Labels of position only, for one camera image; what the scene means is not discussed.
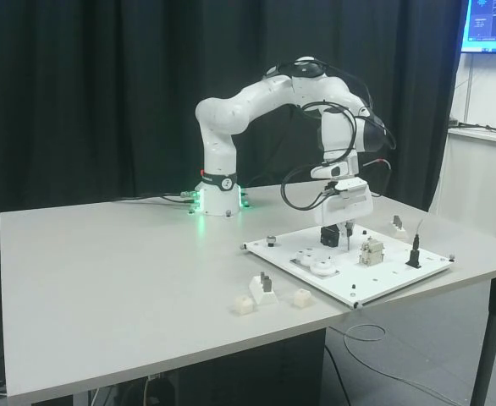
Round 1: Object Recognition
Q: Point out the white task board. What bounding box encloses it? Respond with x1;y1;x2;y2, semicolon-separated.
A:
239;222;457;313

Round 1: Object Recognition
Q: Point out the black USB plug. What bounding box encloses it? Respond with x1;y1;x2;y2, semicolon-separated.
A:
405;218;426;271

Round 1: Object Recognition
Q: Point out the black curtain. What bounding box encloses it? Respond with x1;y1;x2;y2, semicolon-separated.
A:
0;0;465;221

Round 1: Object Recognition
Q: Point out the black base cable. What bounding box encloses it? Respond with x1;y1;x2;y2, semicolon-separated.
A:
114;190;202;207

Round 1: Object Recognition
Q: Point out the small white holder block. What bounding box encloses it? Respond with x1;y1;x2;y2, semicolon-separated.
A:
232;295;256;316
291;288;314;309

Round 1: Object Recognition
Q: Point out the black floor cable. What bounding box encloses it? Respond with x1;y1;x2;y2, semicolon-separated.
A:
324;343;349;406

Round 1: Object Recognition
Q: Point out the black camera cable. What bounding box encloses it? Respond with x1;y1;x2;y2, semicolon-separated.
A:
280;99;359;209

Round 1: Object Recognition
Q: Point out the flat white mounting plate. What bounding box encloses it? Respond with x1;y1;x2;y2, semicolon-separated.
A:
333;176;368;193

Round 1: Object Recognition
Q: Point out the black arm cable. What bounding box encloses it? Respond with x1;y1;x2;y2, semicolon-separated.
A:
262;58;400;150

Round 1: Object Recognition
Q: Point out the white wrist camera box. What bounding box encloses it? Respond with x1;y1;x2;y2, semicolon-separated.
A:
309;162;347;180

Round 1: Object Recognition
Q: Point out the grey waterproof plug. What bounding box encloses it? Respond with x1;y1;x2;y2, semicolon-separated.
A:
359;238;385;268

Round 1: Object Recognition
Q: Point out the white cabinet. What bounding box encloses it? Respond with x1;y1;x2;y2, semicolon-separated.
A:
430;126;496;245

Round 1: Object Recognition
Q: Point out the white large gear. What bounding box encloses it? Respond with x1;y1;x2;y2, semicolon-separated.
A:
309;259;337;279

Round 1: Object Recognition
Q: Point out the white square peg holder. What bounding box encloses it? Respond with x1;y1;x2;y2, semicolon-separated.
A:
247;273;280;306

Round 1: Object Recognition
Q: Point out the black table leg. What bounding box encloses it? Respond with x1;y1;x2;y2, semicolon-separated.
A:
471;270;496;406

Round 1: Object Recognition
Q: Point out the white round peg holder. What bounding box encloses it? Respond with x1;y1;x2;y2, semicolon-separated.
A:
387;219;410;238

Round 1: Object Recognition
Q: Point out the grey floor cable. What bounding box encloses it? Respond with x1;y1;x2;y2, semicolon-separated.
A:
341;323;496;406

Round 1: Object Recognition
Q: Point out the blue screen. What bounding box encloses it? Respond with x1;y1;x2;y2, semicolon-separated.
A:
460;0;496;55

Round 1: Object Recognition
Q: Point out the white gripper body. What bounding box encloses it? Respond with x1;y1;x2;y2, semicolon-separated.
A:
314;188;375;226

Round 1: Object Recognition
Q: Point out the black cable on cabinet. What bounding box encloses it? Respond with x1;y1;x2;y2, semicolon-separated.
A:
447;119;496;137

